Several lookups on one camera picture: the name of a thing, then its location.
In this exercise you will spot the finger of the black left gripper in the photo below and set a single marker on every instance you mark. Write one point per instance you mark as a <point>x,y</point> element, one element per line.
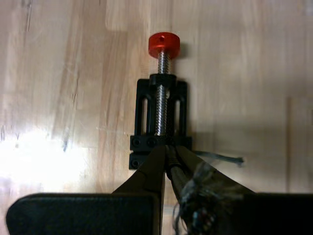
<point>85,215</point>
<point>281,215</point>

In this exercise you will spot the black vise with red knob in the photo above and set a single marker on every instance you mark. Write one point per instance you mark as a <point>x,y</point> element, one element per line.
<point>141,110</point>

